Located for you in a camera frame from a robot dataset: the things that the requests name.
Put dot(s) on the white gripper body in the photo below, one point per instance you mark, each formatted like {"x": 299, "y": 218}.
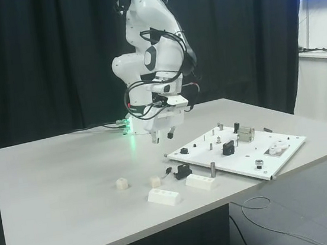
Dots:
{"x": 165, "y": 123}

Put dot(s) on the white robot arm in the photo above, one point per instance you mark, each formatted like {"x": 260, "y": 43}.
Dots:
{"x": 153, "y": 37}

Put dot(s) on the grey waterproof plug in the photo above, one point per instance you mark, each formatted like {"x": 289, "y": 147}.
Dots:
{"x": 246, "y": 134}

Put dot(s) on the black USB plug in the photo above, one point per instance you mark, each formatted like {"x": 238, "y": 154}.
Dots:
{"x": 168, "y": 171}

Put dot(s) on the black D-SUB plug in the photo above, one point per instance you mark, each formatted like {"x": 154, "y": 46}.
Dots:
{"x": 182, "y": 172}

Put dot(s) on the small white cube holder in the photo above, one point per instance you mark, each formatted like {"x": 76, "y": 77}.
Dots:
{"x": 122, "y": 183}
{"x": 155, "y": 181}

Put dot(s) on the metal BNC plug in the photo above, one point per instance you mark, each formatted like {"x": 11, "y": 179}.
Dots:
{"x": 218, "y": 139}

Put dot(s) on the metal round peg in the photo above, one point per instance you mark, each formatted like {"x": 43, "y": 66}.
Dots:
{"x": 213, "y": 169}

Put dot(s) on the long white peg holder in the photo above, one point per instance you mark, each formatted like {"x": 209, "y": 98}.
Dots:
{"x": 163, "y": 197}
{"x": 201, "y": 181}

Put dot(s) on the dark metal square peg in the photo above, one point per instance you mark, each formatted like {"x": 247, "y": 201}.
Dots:
{"x": 237, "y": 127}

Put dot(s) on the thin metal peg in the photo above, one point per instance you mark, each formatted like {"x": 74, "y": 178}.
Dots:
{"x": 237, "y": 142}

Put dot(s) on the white task board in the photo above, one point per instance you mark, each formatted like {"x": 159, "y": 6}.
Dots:
{"x": 240, "y": 161}

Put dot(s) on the metal bolt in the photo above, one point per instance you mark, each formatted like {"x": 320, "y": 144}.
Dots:
{"x": 259, "y": 164}

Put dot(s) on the white large gear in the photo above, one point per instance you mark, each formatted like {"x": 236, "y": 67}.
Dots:
{"x": 273, "y": 151}

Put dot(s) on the white medium gear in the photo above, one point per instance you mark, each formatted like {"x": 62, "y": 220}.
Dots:
{"x": 278, "y": 146}

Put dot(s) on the black curtain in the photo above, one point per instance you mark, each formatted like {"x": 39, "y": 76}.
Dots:
{"x": 40, "y": 69}

